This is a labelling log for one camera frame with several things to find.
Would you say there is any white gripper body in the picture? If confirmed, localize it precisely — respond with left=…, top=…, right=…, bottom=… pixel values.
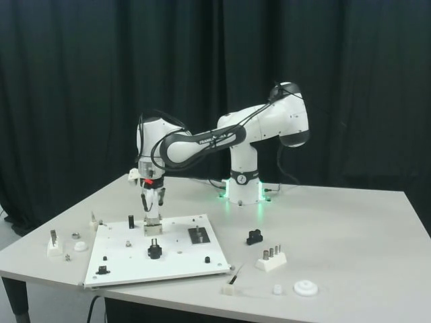
left=144, top=187, right=166, bottom=217

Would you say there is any thin black rod red tag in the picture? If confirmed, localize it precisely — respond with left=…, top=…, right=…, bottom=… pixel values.
left=140, top=178, right=155, bottom=213

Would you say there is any black wrist band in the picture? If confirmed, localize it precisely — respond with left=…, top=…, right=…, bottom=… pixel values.
left=139, top=179, right=165, bottom=190

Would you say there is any white task board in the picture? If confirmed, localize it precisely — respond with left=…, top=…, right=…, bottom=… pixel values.
left=79, top=213, right=234, bottom=290

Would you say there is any black D-SUB plug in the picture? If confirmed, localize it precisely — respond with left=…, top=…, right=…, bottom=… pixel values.
left=244, top=229, right=264, bottom=246

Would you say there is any white square peg holder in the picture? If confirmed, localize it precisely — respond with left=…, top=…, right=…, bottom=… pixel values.
left=46, top=240, right=64, bottom=258

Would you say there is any black table panel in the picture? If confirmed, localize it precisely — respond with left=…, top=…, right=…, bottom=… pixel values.
left=103, top=295, right=216, bottom=323

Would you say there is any white round peg holder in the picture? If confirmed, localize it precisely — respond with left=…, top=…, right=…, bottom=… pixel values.
left=255, top=254, right=288, bottom=272

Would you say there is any black curtain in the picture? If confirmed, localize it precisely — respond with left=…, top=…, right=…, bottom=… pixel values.
left=0, top=0, right=431, bottom=233

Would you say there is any black table leg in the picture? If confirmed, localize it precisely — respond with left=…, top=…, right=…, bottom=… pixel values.
left=1, top=276, right=30, bottom=323

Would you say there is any white large gear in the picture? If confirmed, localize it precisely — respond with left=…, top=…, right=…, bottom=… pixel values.
left=292, top=279, right=319, bottom=298

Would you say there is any silver wrist ring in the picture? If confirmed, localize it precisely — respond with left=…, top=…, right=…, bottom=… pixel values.
left=137, top=160, right=165, bottom=180

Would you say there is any black base cable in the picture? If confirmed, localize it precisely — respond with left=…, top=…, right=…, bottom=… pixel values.
left=205, top=177, right=228, bottom=191

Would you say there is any black floor cable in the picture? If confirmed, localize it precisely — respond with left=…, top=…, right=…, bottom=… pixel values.
left=87, top=294, right=102, bottom=323

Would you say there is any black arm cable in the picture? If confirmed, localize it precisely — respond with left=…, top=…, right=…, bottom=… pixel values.
left=137, top=80, right=306, bottom=171

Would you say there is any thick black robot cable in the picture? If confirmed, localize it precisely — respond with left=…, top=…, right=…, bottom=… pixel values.
left=276, top=143, right=302, bottom=186

